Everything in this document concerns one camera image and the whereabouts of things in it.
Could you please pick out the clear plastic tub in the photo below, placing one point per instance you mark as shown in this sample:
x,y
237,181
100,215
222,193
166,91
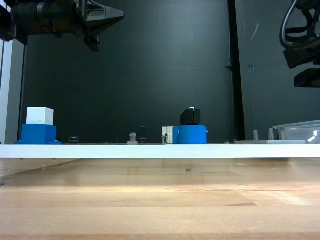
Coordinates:
x,y
300,132

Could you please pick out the white taskboard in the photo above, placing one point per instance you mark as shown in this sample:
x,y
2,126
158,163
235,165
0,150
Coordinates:
x,y
150,151

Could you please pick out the small black socket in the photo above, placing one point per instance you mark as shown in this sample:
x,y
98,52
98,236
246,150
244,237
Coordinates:
x,y
143,132

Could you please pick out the blue square base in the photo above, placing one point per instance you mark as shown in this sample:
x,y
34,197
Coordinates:
x,y
37,133

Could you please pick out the white cube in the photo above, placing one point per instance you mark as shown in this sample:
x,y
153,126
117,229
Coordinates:
x,y
40,116

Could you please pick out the small silver connector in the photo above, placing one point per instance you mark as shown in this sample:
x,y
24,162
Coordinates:
x,y
132,137

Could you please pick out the black D-sub connector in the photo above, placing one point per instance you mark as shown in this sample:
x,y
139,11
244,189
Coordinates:
x,y
190,117

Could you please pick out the beige multi-pin connector housing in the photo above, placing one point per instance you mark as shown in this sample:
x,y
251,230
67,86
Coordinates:
x,y
168,133

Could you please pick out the black round plug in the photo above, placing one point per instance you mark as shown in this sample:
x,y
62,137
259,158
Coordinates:
x,y
74,140

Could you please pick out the black wall post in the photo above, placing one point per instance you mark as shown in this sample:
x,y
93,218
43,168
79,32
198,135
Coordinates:
x,y
233,37

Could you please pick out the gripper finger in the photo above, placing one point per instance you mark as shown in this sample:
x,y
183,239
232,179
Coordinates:
x,y
107,27
112,15

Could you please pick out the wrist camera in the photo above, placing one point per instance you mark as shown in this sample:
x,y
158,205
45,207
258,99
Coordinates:
x,y
302,56

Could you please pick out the blue connector mount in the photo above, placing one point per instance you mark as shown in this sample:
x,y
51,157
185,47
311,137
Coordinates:
x,y
192,135

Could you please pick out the grey plate with pegs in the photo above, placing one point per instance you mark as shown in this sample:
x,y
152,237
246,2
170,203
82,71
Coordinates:
x,y
287,142

